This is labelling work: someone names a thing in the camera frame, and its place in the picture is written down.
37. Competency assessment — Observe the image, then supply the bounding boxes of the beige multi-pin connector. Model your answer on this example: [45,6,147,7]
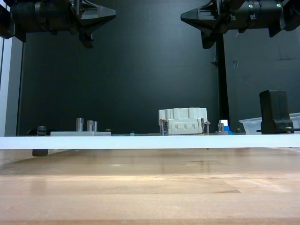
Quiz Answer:
[158,107,207,135]

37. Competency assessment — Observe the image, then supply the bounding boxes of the black vertical wall post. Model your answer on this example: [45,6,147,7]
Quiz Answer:
[210,31,230,136]

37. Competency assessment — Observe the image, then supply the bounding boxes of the clear plastic tub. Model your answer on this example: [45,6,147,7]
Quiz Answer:
[238,112,300,135]

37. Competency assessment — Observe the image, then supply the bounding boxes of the grey wall panel frame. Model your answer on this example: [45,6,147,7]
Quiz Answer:
[0,36,24,136]

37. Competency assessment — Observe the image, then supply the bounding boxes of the black connector housing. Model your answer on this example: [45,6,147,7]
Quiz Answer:
[257,90,295,135]

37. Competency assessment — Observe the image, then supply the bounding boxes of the black rubber foot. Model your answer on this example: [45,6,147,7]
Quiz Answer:
[32,149,49,157]

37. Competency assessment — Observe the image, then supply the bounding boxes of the white task board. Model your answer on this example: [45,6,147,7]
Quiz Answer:
[0,131,300,150]

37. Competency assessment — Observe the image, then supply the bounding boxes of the grey metal base plate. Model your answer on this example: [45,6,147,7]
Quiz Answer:
[50,131,111,136]

